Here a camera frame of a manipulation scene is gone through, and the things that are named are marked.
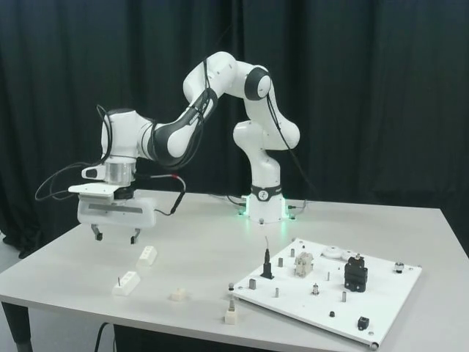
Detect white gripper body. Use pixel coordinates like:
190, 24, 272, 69
76, 195, 159, 227

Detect white empty peg holder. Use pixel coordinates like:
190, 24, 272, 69
136, 246, 158, 269

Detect black table leg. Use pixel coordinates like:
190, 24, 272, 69
1, 301, 30, 352

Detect beige connector block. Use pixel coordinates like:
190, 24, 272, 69
294, 252, 314, 276

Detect white task board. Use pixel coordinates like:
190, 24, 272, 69
232, 238, 422, 348

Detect black D-SUB plug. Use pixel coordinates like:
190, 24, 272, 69
343, 253, 369, 293

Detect black curtains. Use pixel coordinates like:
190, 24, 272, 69
0, 0, 469, 260

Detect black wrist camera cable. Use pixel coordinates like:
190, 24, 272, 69
34, 164, 89, 201

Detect black cable under table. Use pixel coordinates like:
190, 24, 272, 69
95, 321, 113, 352

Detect black plug with short cable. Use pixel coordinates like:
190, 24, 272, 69
260, 235, 275, 279

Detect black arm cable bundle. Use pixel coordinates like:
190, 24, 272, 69
95, 58, 318, 194

